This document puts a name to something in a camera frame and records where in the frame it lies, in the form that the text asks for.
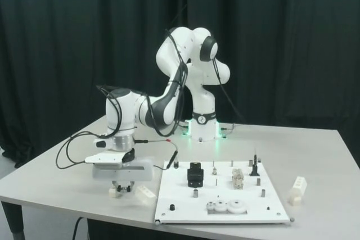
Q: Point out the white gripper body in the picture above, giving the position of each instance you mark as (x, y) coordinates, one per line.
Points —
(140, 174)

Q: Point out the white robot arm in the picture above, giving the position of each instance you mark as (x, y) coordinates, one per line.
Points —
(202, 102)

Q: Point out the small white cube holder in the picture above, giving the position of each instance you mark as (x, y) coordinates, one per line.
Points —
(112, 193)

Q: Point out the long white holder block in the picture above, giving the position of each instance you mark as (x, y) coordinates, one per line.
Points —
(146, 195)

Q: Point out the small black connector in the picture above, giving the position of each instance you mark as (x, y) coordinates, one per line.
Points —
(176, 164)

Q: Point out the thin black rod with red tag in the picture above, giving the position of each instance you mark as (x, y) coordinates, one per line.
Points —
(174, 157)

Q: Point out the black D-SUB plug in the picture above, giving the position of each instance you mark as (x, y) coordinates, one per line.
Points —
(195, 179)

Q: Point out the short metal peg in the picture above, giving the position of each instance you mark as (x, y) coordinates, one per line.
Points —
(195, 193)
(258, 181)
(263, 192)

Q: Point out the metal BNC plug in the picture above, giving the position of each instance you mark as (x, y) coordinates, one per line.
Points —
(214, 171)

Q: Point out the white small gear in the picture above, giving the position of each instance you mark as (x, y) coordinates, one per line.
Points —
(211, 204)

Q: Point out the white medium gear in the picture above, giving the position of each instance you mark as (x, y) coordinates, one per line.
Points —
(221, 206)

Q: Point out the cream rectangular connector block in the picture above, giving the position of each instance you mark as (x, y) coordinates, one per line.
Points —
(237, 179)

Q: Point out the white large gear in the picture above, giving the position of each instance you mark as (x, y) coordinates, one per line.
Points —
(235, 207)

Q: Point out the dark table leg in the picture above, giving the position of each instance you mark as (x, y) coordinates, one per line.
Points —
(12, 223)

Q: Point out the white task board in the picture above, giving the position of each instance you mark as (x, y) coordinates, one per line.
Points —
(247, 203)

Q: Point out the black stepped plug with pin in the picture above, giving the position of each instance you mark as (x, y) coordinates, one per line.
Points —
(254, 170)

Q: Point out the white block holder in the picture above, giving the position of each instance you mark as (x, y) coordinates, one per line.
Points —
(294, 198)

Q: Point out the black curtain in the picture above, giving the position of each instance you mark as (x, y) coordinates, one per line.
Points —
(56, 40)

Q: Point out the tall white holder with holes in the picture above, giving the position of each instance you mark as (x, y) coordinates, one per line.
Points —
(300, 185)

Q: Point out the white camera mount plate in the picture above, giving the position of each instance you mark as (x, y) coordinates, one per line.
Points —
(107, 158)

